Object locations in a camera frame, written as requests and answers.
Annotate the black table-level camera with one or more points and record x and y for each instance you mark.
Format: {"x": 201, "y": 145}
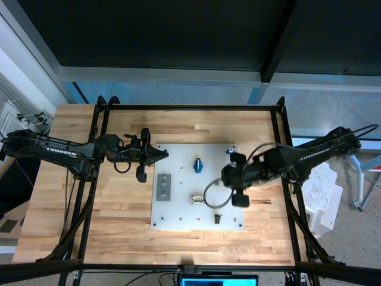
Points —
{"x": 190, "y": 269}

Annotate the white foam packaging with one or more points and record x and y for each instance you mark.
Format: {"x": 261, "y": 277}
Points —
{"x": 324, "y": 202}

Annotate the white task board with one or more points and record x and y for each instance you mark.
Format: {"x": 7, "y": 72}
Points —
{"x": 178, "y": 208}

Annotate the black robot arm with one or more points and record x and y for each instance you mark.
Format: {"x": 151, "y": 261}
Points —
{"x": 312, "y": 155}
{"x": 59, "y": 150}

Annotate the black USB connector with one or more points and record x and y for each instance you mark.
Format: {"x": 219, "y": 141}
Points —
{"x": 218, "y": 217}

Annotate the grey metal plate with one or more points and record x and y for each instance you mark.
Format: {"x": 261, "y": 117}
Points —
{"x": 159, "y": 190}

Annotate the blue connector mount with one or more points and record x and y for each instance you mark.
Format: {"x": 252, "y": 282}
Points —
{"x": 198, "y": 167}

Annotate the laptop screen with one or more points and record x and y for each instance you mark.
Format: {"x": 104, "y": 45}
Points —
{"x": 217, "y": 281}

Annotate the cardboard box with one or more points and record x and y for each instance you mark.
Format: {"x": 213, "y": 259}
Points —
{"x": 15, "y": 214}

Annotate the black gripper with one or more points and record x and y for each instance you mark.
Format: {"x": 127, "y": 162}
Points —
{"x": 134, "y": 152}
{"x": 238, "y": 175}

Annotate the clear plastic tub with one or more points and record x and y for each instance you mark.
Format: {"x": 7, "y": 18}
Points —
{"x": 248, "y": 147}

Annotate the small blue socket mount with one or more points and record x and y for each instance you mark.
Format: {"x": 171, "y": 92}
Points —
{"x": 228, "y": 150}

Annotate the grey metal cart frame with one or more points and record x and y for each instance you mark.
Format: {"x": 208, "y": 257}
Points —
{"x": 361, "y": 178}

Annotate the grey multi-pin connector housing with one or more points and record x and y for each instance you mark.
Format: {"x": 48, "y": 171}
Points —
{"x": 198, "y": 200}

